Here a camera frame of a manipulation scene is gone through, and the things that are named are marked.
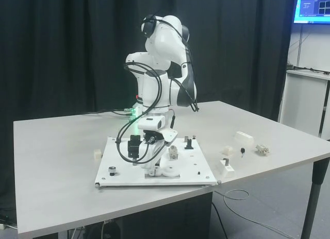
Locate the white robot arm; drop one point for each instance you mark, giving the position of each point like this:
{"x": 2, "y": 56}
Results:
{"x": 159, "y": 38}

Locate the white task board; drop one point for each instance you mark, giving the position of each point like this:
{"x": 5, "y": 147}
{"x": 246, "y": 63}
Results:
{"x": 123, "y": 177}

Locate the wedge-shaped white holder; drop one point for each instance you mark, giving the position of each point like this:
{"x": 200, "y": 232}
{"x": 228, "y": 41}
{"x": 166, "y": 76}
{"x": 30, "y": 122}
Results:
{"x": 227, "y": 171}

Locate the white large gear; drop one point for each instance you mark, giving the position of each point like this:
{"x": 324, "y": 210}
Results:
{"x": 172, "y": 172}

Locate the small white cube holder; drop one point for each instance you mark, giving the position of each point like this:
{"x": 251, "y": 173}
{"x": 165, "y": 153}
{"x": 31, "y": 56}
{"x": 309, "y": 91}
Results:
{"x": 228, "y": 150}
{"x": 97, "y": 155}

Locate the blue screen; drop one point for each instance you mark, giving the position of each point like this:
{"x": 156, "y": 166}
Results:
{"x": 313, "y": 7}

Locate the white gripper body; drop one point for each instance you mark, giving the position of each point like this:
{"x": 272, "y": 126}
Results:
{"x": 157, "y": 156}

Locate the black curtain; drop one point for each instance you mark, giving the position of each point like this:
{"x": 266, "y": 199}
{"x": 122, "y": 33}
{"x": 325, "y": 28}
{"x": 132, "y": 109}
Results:
{"x": 51, "y": 43}

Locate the metal round peg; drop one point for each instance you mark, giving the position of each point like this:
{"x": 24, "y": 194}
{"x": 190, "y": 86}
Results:
{"x": 226, "y": 162}

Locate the long white holder with holes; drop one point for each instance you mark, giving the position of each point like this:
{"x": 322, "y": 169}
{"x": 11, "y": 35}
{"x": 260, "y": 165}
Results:
{"x": 244, "y": 137}

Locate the white box with dark window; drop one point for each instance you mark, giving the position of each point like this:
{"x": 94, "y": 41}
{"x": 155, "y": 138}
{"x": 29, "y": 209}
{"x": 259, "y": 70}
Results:
{"x": 150, "y": 123}

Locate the beige waterproof plug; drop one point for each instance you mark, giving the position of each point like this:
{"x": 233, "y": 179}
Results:
{"x": 261, "y": 149}

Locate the black D-SUB plug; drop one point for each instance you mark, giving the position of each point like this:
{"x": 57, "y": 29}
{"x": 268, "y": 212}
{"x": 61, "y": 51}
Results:
{"x": 134, "y": 146}

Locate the white cabinet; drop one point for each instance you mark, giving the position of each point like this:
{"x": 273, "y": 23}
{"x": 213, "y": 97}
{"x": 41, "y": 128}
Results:
{"x": 304, "y": 100}

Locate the dark table leg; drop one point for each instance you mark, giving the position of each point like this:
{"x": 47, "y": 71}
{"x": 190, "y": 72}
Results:
{"x": 313, "y": 197}

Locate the metal BNC plug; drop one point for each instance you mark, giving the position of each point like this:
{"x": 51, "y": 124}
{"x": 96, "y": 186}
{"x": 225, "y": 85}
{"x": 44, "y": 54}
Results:
{"x": 111, "y": 171}

